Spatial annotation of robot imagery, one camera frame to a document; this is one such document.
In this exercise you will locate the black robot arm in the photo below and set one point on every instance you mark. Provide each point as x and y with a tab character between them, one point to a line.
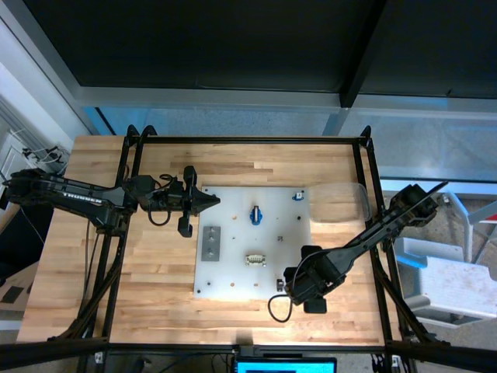
77	196
369	237

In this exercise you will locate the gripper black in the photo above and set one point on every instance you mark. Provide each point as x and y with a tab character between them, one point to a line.
185	202
312	281

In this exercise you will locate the grey metal block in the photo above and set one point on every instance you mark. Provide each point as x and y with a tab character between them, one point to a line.
205	245

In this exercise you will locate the beige connector housing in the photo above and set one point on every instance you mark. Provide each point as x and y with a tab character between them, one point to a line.
256	259

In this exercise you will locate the white bracket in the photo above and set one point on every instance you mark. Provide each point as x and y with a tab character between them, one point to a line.
99	356
395	361

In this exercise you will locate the white task board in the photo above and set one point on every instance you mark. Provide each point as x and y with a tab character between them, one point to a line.
240	272

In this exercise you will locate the small blue clamp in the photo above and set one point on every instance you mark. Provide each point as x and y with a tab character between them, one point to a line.
298	196

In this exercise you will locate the white step stool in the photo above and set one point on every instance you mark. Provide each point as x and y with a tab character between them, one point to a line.
454	287

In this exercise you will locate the cardboard box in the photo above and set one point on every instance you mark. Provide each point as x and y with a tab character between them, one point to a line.
15	279

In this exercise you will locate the white metal tube frame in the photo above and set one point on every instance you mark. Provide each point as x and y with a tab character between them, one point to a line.
467	237

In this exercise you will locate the small black connector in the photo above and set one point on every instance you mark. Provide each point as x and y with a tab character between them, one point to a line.
279	284

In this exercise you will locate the silver round bar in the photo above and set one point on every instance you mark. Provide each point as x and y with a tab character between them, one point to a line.
255	213

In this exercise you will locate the red and white panel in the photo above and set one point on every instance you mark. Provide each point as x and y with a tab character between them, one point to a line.
490	222

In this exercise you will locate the blue screen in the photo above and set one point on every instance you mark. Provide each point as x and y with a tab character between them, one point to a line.
283	367

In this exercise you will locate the clear plastic tub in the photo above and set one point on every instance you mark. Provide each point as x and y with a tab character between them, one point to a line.
338	206

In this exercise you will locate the black metal frame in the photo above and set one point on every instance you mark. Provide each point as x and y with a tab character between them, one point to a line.
248	140

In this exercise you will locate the large blue clamp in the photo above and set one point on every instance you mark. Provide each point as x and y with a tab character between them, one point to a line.
255	222

